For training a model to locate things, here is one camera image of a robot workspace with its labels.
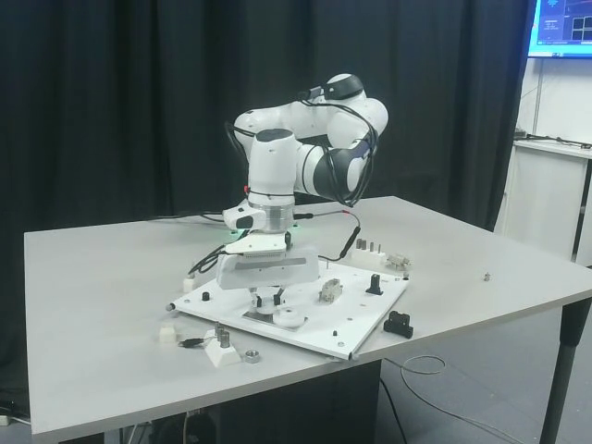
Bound white cabinet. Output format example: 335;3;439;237
495;138;592;269

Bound black curtains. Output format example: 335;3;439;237
0;0;531;413

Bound thin black rod on wire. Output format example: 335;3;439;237
295;210;363;261

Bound grey cable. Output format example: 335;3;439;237
400;354;556;444

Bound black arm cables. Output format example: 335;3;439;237
188;85;378;279

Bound thin black cable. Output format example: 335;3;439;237
513;130;592;150

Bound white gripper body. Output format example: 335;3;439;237
216;247;321;302

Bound blue screen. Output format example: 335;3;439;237
526;0;592;59

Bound white round peg holder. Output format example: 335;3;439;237
203;341;241;369

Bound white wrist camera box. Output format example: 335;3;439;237
222;205;265;230

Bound metal D-SUB plug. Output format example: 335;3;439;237
384;253;413;272

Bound white large gear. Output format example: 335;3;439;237
272;306;307;328

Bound flat white mounting plate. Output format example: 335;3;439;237
225;232;289;256

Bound black plug block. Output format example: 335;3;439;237
382;310;415;339

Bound white task board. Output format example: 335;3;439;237
165;247;410;362

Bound grey table leg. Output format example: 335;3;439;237
539;300;585;444

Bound white square peg holder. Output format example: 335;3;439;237
350;247;388;267

